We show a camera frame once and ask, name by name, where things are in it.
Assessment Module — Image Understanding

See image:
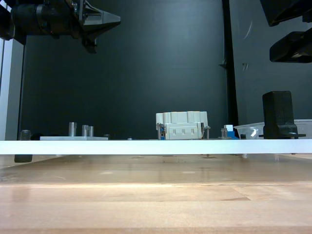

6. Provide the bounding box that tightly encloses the grey-white connector housing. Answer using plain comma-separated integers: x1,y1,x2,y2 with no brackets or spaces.
156,110,209,140

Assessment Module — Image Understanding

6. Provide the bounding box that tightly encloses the white task board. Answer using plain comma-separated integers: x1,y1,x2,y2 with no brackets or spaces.
0,140,312,156

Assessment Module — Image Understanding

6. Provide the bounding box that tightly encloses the tall silver slotted post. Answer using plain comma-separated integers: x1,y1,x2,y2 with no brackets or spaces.
68,122,78,137

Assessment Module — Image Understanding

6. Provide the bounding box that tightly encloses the grey metal plate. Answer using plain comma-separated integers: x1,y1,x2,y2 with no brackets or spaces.
39,136,110,141

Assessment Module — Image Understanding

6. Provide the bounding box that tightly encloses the clear plastic tub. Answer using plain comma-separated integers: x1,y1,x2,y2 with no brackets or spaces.
233,118,312,141

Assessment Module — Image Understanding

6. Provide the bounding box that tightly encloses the black plug block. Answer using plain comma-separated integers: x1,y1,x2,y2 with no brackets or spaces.
258,91,307,139

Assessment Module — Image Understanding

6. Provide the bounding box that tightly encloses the black threaded standoff screw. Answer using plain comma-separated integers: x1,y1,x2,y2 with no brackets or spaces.
14,129,33,163

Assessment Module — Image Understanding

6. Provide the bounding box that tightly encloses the small blue white connector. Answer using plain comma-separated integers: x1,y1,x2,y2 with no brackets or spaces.
223,124,239,140

